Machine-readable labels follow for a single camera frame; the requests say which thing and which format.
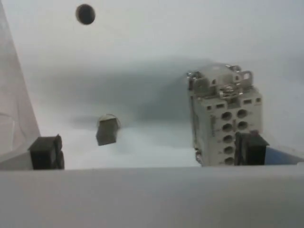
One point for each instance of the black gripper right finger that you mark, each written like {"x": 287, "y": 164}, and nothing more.
{"x": 254, "y": 152}

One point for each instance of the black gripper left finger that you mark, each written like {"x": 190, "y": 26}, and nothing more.
{"x": 45, "y": 153}

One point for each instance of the thick metal square peg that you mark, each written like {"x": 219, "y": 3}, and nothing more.
{"x": 107, "y": 133}

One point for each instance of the grey multi-pin connector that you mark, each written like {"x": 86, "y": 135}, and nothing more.
{"x": 221, "y": 118}

